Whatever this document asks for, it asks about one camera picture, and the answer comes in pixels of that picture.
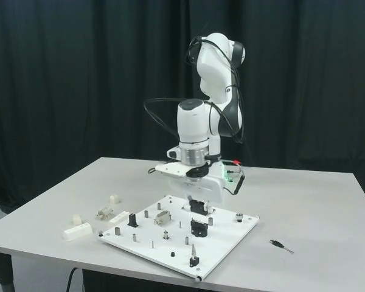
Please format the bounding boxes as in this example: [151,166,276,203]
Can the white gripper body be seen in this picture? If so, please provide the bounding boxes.
[166,174,226,204]

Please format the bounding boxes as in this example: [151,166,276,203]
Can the black D-SUB plug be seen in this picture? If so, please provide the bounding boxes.
[189,199,210,217]

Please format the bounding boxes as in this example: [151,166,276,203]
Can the thin black rod red tag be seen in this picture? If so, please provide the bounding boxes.
[223,159,246,196]

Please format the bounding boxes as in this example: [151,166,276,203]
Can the flat white mounting plate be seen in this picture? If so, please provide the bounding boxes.
[155,162,188,178]

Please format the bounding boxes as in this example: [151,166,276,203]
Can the white task board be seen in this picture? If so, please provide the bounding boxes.
[97,194,260,282]

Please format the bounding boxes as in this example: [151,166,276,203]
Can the long white peg holder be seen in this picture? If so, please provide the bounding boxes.
[109,210,131,224]
[62,222,92,242]

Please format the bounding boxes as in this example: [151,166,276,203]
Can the metal plug with clear housing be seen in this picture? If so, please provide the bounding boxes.
[94,206,114,220]

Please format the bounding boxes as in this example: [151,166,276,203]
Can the black curtains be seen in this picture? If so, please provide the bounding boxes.
[0,0,365,203]

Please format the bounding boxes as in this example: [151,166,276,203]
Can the black table leg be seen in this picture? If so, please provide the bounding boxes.
[0,250,13,292]

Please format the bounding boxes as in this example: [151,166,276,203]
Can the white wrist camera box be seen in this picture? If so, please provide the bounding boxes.
[166,145,182,161]

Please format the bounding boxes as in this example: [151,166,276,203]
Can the black plug with short cable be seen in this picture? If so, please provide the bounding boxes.
[268,239,294,254]

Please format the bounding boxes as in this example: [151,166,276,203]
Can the black looped wrist cable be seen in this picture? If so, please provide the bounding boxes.
[143,97,186,135]

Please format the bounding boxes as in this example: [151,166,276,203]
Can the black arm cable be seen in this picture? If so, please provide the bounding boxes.
[184,35,245,144]

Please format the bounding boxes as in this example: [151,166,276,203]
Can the black cable under table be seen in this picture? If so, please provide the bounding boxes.
[68,266,83,292]

